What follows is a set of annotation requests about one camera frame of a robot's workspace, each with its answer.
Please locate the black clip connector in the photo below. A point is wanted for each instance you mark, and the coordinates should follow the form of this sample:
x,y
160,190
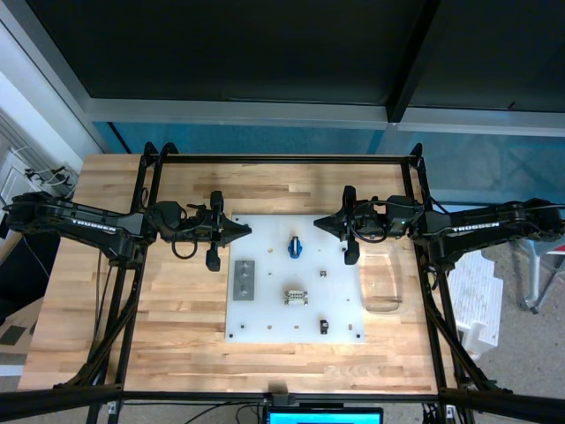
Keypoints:
x,y
324,326

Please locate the grey window frame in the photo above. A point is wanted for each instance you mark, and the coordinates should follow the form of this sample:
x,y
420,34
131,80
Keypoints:
x,y
220,112

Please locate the beige HAN10E connector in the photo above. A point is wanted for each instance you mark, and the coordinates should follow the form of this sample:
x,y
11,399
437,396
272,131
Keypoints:
x,y
296,297

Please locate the grey metal plate with posts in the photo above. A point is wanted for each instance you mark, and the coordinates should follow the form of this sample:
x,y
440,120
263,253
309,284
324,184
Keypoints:
x,y
238,296

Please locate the blue connector holder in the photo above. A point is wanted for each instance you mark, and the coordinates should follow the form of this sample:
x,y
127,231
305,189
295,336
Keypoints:
x,y
289,251

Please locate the clear plastic tub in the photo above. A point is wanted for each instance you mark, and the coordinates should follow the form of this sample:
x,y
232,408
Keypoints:
x,y
381,287

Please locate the blue laptop screen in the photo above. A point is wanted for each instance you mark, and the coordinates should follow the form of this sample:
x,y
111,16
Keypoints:
x,y
322,417

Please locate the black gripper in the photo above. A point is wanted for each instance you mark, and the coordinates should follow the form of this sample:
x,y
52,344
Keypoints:
x,y
351,256
215,234

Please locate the white foam block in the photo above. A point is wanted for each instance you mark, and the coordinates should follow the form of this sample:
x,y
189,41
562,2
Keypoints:
x,y
481,300

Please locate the brown cardboard box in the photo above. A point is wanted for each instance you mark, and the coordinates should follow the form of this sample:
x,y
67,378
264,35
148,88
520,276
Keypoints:
x,y
17,318

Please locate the white taskboard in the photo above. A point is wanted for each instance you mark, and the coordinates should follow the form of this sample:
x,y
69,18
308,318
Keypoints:
x,y
335,300

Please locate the black frame clamp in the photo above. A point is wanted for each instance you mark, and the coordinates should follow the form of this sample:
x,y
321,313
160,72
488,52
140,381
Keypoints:
x,y
149,150
417,152
170,148

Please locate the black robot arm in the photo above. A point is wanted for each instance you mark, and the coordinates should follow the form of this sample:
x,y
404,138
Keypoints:
x,y
88,221
476,227

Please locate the black aluminium frame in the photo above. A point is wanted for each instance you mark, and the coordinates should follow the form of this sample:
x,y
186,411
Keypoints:
x,y
282,160

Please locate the grey metal stand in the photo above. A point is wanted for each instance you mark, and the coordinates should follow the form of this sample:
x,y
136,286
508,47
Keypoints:
x,y
532,282

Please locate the black camera on frame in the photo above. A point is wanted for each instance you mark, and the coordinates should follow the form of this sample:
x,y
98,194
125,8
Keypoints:
x,y
281,399

